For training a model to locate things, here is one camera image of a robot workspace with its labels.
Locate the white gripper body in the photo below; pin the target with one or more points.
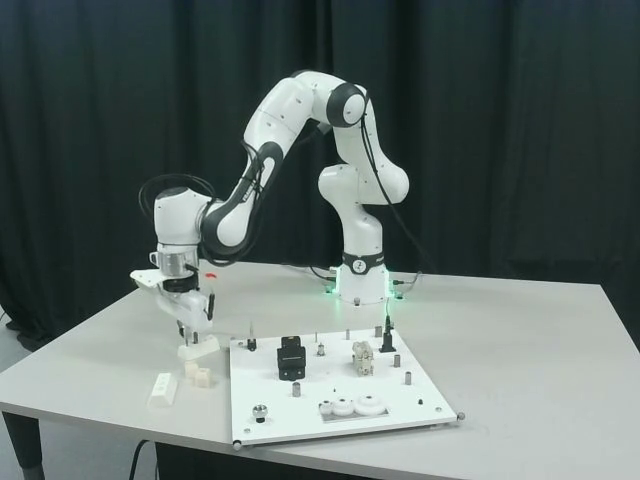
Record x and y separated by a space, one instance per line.
187 310

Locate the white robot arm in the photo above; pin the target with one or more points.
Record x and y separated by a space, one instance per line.
355 235

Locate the white peg holder with pegs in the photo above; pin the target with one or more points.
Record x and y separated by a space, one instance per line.
202 348

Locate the empty white peg holder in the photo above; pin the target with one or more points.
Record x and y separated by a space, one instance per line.
164 390

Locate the thin black rod red tag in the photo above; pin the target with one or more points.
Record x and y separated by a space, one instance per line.
212 306

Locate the small white cube holder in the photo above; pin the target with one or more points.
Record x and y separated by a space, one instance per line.
205 379
190 372

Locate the flat white mounting plate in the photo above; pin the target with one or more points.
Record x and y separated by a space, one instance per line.
145 278

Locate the small black plug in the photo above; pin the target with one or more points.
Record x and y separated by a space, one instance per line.
251 343

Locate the black D-SUB plug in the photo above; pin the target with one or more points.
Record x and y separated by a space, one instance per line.
291 357

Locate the metal bolt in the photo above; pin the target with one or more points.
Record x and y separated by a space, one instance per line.
260 412

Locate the metal BNC plug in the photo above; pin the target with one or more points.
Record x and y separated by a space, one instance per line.
321 349

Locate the white small gear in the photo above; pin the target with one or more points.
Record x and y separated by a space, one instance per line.
327 406

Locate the white task board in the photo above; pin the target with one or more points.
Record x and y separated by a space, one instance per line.
350 390

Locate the white medium gear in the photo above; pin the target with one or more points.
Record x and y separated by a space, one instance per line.
344 407

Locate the cream Ethernet plug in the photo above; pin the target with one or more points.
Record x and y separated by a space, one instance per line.
363 357

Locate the black table leg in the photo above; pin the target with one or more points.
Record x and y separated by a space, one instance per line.
22 445

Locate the white large gear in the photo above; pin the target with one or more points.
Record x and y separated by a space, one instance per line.
366 405

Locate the black curtain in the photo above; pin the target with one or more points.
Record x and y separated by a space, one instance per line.
100 100

